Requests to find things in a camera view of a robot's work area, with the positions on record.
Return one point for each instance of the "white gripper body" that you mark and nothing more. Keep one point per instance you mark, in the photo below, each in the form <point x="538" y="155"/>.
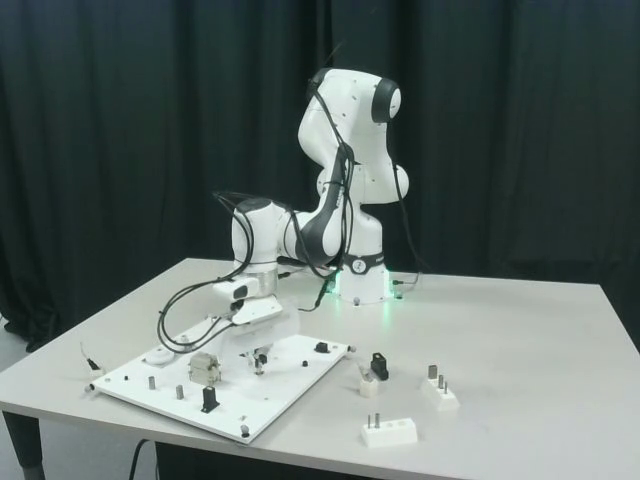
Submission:
<point x="270" y="340"/>

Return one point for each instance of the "metal BNC plug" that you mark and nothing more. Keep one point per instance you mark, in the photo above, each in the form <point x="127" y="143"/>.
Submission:
<point x="259" y="369"/>

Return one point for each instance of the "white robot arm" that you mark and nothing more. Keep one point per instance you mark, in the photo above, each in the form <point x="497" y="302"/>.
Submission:
<point x="360" y="130"/>

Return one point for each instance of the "flat white mounting plate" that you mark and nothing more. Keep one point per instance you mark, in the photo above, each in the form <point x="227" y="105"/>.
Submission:
<point x="255" y="310"/>

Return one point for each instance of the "white task board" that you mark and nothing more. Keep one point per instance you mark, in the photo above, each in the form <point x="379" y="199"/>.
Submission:
<point x="280" y="395"/>

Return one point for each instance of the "grey waterproof plug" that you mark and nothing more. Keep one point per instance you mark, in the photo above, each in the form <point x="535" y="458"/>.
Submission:
<point x="205" y="370"/>

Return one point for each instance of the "white small gear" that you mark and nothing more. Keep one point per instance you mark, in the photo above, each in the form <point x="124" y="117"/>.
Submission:
<point x="184" y="339"/>

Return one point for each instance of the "white large gear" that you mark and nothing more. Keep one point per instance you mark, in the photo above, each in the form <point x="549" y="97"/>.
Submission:
<point x="159" y="358"/>

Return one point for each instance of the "small white plug holder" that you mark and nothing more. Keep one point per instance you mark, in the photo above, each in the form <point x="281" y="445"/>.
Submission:
<point x="96" y="371"/>
<point x="368" y="390"/>

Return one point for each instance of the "black D-SUB plug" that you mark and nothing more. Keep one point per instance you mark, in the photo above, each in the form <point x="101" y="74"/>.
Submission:
<point x="380" y="367"/>

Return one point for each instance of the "white long peg holder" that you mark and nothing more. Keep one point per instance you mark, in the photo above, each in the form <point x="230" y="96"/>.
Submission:
<point x="395" y="432"/>

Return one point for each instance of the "large metal square peg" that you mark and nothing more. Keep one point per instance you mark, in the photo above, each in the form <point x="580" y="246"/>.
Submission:
<point x="433" y="374"/>

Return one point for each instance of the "white three-peg holder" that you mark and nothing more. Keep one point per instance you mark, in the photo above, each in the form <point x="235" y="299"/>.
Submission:
<point x="442" y="400"/>

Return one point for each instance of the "dark grey table leg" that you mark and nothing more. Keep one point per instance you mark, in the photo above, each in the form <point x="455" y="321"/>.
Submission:
<point x="22" y="450"/>

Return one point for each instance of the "black curtains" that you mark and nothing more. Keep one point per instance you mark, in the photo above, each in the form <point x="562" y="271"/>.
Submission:
<point x="150" y="100"/>

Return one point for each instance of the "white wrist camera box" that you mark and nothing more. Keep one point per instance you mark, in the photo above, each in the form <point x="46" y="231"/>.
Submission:
<point x="235" y="290"/>

